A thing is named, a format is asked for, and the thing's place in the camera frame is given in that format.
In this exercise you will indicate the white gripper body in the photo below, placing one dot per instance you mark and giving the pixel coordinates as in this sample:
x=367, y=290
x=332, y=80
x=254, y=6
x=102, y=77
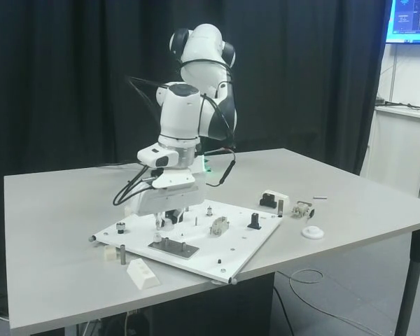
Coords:
x=168, y=200

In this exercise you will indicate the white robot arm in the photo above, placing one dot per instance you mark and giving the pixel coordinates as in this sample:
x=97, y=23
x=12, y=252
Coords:
x=179, y=122

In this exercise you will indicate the white small gear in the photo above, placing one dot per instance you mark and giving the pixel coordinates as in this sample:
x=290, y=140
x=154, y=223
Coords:
x=156, y=238

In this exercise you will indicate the white large gear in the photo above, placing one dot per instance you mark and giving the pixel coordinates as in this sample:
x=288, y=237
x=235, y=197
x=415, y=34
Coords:
x=313, y=233

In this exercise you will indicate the metal bolt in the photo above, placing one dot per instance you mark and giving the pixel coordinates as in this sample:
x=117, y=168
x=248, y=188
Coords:
x=208, y=210

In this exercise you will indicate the metal BNC plug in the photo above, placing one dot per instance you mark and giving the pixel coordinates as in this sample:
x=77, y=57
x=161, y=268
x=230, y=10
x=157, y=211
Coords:
x=120, y=228

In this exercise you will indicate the white task board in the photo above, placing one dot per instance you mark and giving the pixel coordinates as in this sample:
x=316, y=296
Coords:
x=210, y=245

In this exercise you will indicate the metal round peg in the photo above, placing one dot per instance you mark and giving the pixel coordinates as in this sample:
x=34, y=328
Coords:
x=122, y=256

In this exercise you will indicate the white holder with holes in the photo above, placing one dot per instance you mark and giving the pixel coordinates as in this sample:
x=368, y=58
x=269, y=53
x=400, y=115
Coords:
x=143, y=273

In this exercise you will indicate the small white cube holder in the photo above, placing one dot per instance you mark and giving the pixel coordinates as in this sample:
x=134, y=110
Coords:
x=110, y=253

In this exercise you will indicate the black USB plug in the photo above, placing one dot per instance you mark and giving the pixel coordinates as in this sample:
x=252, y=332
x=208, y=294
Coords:
x=254, y=220

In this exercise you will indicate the white holder with black plug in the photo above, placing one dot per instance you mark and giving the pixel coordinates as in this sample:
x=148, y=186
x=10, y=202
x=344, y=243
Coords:
x=272, y=199

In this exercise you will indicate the metal square peg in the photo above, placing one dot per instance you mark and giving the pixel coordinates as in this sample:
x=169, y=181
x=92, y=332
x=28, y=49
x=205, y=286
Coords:
x=280, y=208

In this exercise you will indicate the small metal rod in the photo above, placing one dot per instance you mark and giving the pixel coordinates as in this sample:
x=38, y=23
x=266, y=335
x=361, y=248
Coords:
x=320, y=198

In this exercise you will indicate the black curtain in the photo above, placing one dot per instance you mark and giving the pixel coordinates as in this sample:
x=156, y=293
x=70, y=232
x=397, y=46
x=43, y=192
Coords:
x=73, y=80

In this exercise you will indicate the white cabinet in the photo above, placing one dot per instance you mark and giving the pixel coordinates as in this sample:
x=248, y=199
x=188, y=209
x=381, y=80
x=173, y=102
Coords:
x=399, y=150

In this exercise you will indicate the black table leg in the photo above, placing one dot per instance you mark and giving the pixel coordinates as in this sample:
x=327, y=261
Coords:
x=413, y=280

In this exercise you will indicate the blue screen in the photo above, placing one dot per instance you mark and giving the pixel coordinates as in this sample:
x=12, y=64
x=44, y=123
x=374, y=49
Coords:
x=410, y=20

